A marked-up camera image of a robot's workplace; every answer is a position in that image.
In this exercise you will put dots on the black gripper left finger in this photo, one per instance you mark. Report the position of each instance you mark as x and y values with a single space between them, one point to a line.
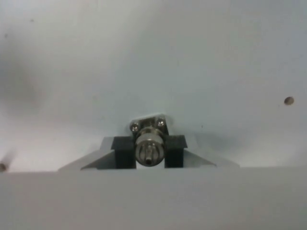
122 154

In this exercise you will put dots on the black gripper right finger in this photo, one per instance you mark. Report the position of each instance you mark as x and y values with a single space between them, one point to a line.
173 154

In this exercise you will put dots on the metal BNC plug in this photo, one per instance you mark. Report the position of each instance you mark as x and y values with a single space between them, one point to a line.
144 151

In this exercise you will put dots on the white task board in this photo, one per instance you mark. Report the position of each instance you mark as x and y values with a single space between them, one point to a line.
168 72

